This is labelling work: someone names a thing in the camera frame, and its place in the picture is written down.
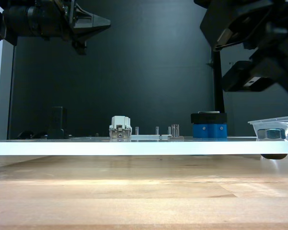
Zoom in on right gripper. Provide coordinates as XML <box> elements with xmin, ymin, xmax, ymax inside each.
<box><xmin>193</xmin><ymin>0</ymin><xmax>288</xmax><ymax>104</ymax></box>

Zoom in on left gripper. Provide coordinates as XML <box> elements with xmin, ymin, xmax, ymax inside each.
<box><xmin>35</xmin><ymin>0</ymin><xmax>111</xmax><ymax>56</ymax></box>

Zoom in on steel hex nut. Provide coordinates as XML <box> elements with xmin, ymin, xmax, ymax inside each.
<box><xmin>256</xmin><ymin>128</ymin><xmax>287</xmax><ymax>140</ymax></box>

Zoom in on beige many-pin connector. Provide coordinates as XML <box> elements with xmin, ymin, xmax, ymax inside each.
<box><xmin>108</xmin><ymin>115</ymin><xmax>132</xmax><ymax>142</ymax></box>

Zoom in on black block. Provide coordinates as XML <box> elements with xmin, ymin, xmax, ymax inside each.
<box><xmin>47</xmin><ymin>106</ymin><xmax>68</xmax><ymax>139</ymax></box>

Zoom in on black round cap fitting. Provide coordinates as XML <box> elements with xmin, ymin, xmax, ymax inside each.
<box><xmin>190</xmin><ymin>111</ymin><xmax>228</xmax><ymax>125</ymax></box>

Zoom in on blue socket block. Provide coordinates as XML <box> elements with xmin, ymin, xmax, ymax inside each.
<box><xmin>192</xmin><ymin>123</ymin><xmax>228</xmax><ymax>138</ymax></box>

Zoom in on white task board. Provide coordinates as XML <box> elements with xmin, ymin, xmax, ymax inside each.
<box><xmin>0</xmin><ymin>136</ymin><xmax>288</xmax><ymax>160</ymax></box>

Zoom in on black frame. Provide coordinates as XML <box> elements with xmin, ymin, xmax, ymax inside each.
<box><xmin>211</xmin><ymin>49</ymin><xmax>226</xmax><ymax>113</ymax></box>

